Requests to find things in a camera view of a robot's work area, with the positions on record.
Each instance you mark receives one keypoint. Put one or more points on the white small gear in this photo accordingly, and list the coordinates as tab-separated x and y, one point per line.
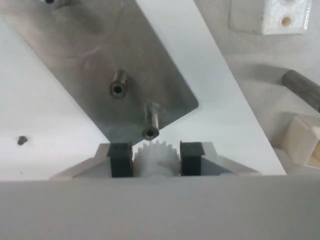
150	162

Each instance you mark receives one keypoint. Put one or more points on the white holder with holes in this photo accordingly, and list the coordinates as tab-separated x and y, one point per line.
275	25

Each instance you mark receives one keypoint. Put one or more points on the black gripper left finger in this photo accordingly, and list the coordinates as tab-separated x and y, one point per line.
120	162

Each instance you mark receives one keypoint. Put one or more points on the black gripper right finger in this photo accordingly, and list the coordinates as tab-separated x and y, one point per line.
191	160

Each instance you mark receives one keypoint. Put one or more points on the grey metal round peg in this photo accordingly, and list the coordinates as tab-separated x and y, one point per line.
300	85

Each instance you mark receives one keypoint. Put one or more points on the cream square holder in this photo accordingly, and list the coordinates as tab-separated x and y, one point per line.
300	135

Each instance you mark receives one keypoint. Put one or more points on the white task board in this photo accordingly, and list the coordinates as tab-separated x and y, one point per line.
37	112

